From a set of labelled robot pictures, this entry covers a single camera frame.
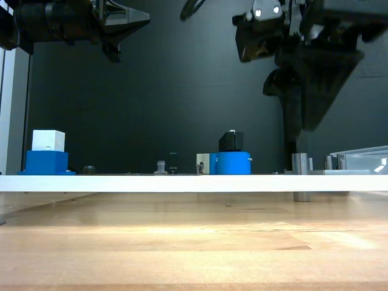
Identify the black wall post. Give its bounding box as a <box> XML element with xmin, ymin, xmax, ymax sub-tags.
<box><xmin>283</xmin><ymin>133</ymin><xmax>299</xmax><ymax>170</ymax></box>

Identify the small metal clamp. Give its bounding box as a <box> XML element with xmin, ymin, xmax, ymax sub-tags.
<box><xmin>154</xmin><ymin>159</ymin><xmax>169</xmax><ymax>175</ymax></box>

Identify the white cube block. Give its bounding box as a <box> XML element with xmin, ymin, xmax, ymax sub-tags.
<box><xmin>32</xmin><ymin>130</ymin><xmax>66</xmax><ymax>152</ymax></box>

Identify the white taskboard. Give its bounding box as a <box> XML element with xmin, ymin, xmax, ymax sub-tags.
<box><xmin>0</xmin><ymin>174</ymin><xmax>388</xmax><ymax>193</ymax></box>

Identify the grey metal plate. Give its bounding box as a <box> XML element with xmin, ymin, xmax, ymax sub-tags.
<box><xmin>284</xmin><ymin>169</ymin><xmax>372</xmax><ymax>176</ymax></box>

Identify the clear plastic tub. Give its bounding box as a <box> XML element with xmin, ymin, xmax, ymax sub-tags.
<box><xmin>329</xmin><ymin>145</ymin><xmax>388</xmax><ymax>175</ymax></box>

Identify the blue square mount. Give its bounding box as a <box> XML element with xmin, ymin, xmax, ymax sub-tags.
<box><xmin>17</xmin><ymin>150</ymin><xmax>76</xmax><ymax>176</ymax></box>

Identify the thick steel cylinder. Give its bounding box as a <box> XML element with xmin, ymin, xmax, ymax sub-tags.
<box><xmin>291</xmin><ymin>153</ymin><xmax>312</xmax><ymax>202</ymax></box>

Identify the beige connector housing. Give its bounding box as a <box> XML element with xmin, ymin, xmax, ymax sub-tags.
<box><xmin>196</xmin><ymin>153</ymin><xmax>213</xmax><ymax>176</ymax></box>

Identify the black plug block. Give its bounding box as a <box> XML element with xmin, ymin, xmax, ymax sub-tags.
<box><xmin>218</xmin><ymin>129</ymin><xmax>244</xmax><ymax>152</ymax></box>

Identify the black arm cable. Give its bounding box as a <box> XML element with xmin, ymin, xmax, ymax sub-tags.
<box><xmin>179</xmin><ymin>0</ymin><xmax>210</xmax><ymax>21</ymax></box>

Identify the blue round holder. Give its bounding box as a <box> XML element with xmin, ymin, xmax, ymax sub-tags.
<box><xmin>210</xmin><ymin>151</ymin><xmax>253</xmax><ymax>176</ymax></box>

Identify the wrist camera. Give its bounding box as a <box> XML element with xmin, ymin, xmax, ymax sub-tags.
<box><xmin>232</xmin><ymin>0</ymin><xmax>286</xmax><ymax>64</ymax></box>

